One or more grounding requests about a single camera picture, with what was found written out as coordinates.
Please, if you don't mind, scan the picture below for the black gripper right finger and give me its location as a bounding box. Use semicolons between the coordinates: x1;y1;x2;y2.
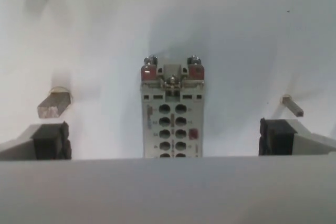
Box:
258;118;336;157

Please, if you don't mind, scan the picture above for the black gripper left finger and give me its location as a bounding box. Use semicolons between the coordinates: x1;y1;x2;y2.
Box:
0;121;72;161

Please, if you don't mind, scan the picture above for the grey waterproof plug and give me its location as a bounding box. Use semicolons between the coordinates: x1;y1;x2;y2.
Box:
140;54;206;159

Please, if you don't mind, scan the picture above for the metal small square peg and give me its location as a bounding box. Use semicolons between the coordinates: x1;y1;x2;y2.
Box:
281;94;305;118

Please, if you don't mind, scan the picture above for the white task board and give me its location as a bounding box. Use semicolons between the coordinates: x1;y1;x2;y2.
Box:
0;0;336;161

